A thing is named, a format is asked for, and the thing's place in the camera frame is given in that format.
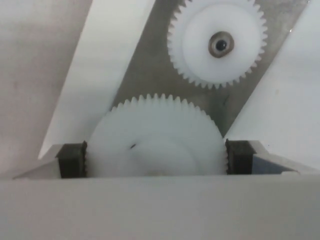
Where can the white large gear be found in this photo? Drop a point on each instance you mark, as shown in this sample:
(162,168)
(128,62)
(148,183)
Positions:
(155,140)

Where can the white medium gear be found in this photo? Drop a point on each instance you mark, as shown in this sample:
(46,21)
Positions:
(217,45)

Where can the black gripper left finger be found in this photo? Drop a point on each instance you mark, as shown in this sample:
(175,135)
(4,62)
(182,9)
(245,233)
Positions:
(72,161)

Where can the white task board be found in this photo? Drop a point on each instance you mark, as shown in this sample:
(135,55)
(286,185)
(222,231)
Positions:
(275,112)

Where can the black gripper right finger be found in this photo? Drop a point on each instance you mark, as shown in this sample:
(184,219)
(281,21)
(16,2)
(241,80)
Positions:
(240,160)

